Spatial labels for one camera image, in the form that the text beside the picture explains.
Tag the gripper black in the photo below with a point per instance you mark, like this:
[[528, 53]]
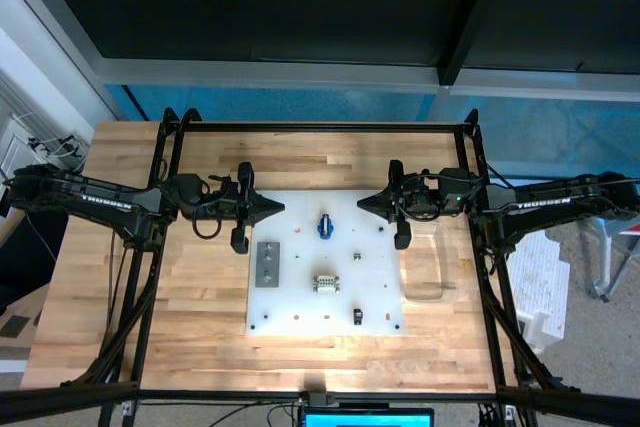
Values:
[[400, 197], [243, 182]]

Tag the beige HAN10E connector insert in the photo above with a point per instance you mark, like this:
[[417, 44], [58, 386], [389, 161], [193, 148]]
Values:
[[327, 281]]

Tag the blue connector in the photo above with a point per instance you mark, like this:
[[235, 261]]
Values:
[[325, 227]]

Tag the grey metal plate with pegs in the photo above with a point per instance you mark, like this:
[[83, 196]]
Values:
[[268, 264]]

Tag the clear plastic tub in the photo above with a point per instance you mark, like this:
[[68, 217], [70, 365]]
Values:
[[440, 272]]

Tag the white task board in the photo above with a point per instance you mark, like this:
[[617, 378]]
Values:
[[310, 307]]

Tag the black clamp block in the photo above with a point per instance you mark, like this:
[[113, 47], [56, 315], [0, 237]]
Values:
[[358, 316]]

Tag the white foam packaging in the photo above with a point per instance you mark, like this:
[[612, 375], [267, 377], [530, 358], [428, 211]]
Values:
[[542, 277]]

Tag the screen with blue edge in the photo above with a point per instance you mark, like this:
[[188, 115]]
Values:
[[365, 419]]

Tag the grey metal stand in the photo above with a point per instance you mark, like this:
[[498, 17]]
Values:
[[603, 267]]

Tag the red and white panel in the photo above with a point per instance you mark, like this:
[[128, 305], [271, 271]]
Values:
[[634, 231]]

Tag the cardboard box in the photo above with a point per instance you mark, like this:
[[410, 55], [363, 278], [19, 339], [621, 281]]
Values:
[[20, 312]]

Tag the black table-level camera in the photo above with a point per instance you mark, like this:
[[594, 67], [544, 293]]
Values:
[[318, 398]]

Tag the white bracket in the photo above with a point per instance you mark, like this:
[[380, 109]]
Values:
[[510, 412], [126, 407]]

